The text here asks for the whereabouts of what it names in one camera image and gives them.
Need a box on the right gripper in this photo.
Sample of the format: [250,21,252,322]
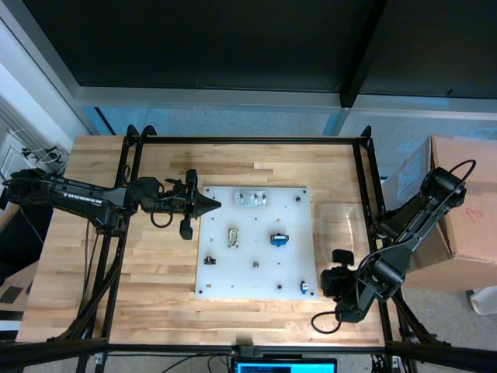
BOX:
[332,249,368,324]

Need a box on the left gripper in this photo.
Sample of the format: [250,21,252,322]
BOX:
[179,169,223,241]

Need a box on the clear plastic container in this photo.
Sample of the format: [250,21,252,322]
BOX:
[318,202,368,269]

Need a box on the steel bar fitting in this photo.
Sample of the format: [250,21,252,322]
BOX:
[232,189,269,209]

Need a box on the white task board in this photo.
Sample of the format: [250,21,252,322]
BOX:
[193,185,318,301]

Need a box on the cardboard box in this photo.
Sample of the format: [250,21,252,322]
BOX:
[382,134,497,295]

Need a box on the blue screen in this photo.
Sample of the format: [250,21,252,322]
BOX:
[231,357,338,373]

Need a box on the white plastic canister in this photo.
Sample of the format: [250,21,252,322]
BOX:
[469,285,497,315]

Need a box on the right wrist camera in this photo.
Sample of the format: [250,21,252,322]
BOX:
[320,267,350,300]

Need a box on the black frame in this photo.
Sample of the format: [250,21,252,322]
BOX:
[0,124,497,373]

